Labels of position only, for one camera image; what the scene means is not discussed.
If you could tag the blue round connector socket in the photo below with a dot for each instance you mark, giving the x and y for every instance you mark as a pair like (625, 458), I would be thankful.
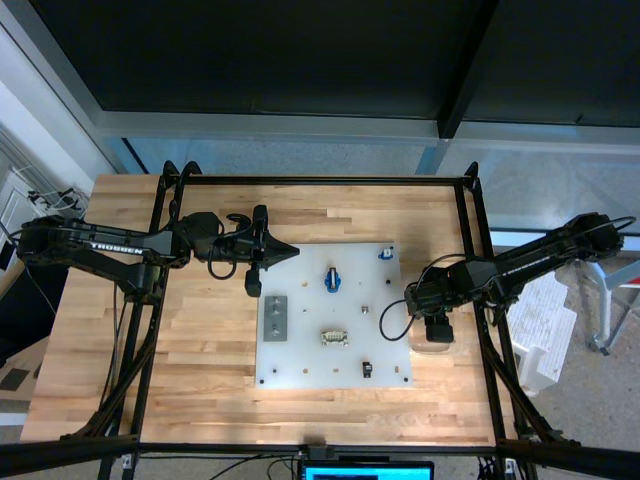
(332, 287)

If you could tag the black vertical wall post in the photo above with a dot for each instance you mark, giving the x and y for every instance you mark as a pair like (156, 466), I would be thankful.
(465, 75)

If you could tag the white foam packing block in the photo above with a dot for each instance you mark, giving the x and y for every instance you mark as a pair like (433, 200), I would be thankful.
(545, 345)

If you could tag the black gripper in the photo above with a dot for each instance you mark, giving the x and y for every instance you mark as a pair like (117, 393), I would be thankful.
(439, 331)
(240, 247)

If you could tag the grey metal stand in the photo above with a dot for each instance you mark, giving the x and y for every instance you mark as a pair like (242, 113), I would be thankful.
(606, 310)

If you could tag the black connector housing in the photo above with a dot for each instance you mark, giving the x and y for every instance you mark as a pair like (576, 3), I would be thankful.
(367, 370)

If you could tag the small black camera box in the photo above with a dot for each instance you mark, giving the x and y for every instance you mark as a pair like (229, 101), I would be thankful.
(316, 452)

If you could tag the grey metal plate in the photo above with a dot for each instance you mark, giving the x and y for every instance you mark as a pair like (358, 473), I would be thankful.
(282, 320)

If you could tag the clear plastic tub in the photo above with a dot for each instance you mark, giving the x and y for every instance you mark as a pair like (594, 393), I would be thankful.
(417, 347)

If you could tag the beige connector hub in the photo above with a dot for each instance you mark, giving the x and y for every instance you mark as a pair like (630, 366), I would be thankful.
(334, 337)

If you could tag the black aluminium frame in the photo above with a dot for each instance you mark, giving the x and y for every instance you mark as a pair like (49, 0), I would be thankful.
(320, 180)

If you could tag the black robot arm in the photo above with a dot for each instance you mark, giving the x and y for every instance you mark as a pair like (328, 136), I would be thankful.
(115, 245)
(530, 265)

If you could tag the blue lit screen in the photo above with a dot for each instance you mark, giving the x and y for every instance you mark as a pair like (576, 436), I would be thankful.
(365, 472)

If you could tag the white plastic board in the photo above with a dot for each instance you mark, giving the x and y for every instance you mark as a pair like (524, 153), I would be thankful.
(300, 350)

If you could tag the brown cardboard box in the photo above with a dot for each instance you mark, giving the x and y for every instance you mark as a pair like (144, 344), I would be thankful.
(25, 360)

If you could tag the small blue white socket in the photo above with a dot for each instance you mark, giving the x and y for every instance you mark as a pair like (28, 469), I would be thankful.
(385, 255)

